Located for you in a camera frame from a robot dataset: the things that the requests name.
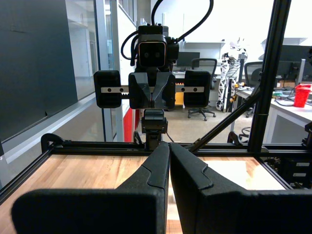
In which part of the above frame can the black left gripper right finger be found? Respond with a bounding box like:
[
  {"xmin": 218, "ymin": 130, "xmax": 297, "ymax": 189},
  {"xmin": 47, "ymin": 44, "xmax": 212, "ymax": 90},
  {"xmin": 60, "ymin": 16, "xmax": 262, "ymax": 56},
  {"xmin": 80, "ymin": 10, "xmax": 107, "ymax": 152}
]
[{"xmin": 170, "ymin": 142, "xmax": 312, "ymax": 234}]

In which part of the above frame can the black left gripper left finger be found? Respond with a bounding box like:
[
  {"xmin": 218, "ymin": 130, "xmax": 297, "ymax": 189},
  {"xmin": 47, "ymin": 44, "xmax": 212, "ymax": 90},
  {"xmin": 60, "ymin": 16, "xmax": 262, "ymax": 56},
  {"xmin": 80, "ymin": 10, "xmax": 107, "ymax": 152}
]
[{"xmin": 11, "ymin": 141, "xmax": 170, "ymax": 234}]

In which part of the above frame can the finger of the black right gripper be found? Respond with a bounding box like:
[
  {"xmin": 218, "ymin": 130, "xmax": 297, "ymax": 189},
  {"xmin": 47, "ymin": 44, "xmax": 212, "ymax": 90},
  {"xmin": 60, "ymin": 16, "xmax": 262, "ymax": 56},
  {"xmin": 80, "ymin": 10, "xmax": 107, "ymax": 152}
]
[
  {"xmin": 128, "ymin": 72, "xmax": 154, "ymax": 109},
  {"xmin": 152, "ymin": 72, "xmax": 176, "ymax": 109}
]

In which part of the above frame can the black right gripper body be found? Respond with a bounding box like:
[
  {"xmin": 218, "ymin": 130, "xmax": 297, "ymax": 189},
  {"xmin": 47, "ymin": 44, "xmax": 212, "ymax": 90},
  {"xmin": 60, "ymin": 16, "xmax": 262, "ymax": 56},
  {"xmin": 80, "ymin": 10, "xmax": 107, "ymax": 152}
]
[{"xmin": 94, "ymin": 69, "xmax": 212, "ymax": 108}]

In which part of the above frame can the red panel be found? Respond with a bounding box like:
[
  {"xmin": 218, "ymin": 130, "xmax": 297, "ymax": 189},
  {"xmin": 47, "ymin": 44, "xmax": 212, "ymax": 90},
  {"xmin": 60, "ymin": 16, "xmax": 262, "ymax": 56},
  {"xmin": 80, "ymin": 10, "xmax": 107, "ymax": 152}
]
[{"xmin": 123, "ymin": 107, "xmax": 141, "ymax": 142}]

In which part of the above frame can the black computer monitor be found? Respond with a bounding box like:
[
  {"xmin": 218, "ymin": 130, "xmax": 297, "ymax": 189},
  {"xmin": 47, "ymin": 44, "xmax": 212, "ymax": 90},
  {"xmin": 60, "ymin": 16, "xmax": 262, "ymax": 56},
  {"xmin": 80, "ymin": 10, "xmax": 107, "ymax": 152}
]
[
  {"xmin": 176, "ymin": 52, "xmax": 201, "ymax": 68},
  {"xmin": 276, "ymin": 44, "xmax": 312, "ymax": 82}
]

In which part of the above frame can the black office chair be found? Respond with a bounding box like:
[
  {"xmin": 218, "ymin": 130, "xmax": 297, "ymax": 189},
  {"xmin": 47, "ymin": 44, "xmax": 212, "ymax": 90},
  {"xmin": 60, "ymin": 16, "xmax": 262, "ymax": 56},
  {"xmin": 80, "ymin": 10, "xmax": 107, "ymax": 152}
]
[
  {"xmin": 187, "ymin": 58, "xmax": 218, "ymax": 122},
  {"xmin": 237, "ymin": 60, "xmax": 264, "ymax": 143}
]

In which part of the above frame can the white lattice robot structure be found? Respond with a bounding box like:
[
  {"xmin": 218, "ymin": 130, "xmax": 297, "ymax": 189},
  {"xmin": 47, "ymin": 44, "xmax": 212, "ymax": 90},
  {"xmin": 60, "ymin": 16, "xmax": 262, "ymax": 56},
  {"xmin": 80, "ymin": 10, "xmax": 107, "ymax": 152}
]
[{"xmin": 215, "ymin": 37, "xmax": 248, "ymax": 113}]

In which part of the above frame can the black controller box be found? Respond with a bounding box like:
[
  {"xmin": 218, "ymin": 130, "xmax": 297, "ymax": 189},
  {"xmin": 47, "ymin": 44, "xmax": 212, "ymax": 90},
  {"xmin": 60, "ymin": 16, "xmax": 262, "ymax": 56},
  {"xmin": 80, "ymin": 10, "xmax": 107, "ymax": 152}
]
[{"xmin": 260, "ymin": 156, "xmax": 312, "ymax": 191}]

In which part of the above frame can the white desk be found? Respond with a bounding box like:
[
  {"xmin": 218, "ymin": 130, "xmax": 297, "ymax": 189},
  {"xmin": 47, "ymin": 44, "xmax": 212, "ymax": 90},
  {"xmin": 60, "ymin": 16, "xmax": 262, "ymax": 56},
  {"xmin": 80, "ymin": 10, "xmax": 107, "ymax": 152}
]
[{"xmin": 234, "ymin": 87, "xmax": 312, "ymax": 145}]

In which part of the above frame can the red mesh basket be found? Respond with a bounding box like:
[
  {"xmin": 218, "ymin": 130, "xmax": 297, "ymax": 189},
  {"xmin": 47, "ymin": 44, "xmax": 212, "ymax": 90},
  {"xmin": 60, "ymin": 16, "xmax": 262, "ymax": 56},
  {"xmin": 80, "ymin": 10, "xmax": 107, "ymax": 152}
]
[{"xmin": 293, "ymin": 83, "xmax": 312, "ymax": 108}]

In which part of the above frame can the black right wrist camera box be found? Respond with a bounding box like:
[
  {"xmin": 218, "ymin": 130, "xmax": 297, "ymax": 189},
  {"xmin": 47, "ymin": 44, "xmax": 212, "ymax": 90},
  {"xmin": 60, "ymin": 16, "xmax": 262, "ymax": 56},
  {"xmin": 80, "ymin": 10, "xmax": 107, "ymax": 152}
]
[{"xmin": 136, "ymin": 34, "xmax": 168, "ymax": 68}]

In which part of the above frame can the short black looping cable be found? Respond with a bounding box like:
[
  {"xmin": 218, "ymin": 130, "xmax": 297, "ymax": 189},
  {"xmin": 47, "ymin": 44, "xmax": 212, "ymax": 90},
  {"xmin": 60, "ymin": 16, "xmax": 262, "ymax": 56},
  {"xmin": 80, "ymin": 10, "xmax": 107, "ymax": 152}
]
[{"xmin": 121, "ymin": 31, "xmax": 139, "ymax": 67}]

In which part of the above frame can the long black looping cable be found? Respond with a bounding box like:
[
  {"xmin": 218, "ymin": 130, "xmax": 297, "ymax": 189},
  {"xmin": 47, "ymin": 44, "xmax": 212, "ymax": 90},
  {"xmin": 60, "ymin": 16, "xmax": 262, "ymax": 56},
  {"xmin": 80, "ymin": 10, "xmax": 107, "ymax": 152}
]
[{"xmin": 151, "ymin": 0, "xmax": 215, "ymax": 42}]

